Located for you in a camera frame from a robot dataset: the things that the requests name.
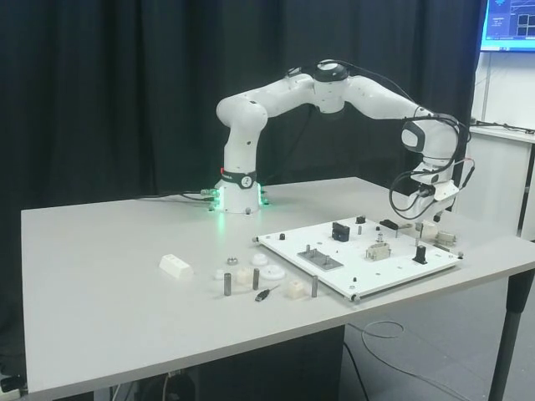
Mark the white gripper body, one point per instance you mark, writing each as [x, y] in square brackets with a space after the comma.
[420, 206]

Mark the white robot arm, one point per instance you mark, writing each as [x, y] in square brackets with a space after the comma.
[292, 92]

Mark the white peg holder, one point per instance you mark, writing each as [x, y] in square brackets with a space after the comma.
[244, 276]
[295, 290]

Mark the metal round peg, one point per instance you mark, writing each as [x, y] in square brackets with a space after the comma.
[256, 279]
[227, 284]

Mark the white plug holder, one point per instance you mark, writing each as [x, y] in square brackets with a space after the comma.
[425, 229]

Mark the beige waterproof plug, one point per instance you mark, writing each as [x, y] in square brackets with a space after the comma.
[442, 239]

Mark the metal BNC plug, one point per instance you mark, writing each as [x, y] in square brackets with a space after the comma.
[381, 240]

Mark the thin black rod red tag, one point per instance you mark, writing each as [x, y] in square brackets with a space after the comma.
[469, 173]

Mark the white task board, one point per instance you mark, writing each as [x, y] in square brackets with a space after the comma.
[368, 271]

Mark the white cabinet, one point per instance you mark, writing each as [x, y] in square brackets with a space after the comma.
[501, 175]

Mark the black table leg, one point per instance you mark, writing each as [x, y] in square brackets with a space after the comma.
[507, 334]

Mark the white large gear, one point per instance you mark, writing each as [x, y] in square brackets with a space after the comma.
[273, 274]

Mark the white small gear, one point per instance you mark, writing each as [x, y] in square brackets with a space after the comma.
[259, 259]

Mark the black USB plug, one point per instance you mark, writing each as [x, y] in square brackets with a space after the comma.
[263, 295]

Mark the metal bolt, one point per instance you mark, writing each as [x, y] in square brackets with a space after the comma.
[232, 261]

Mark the blue screen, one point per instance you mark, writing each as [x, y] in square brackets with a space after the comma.
[507, 23]

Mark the white rectangular holder block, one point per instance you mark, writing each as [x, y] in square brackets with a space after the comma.
[175, 266]

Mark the black curtain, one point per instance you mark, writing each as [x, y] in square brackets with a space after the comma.
[125, 83]

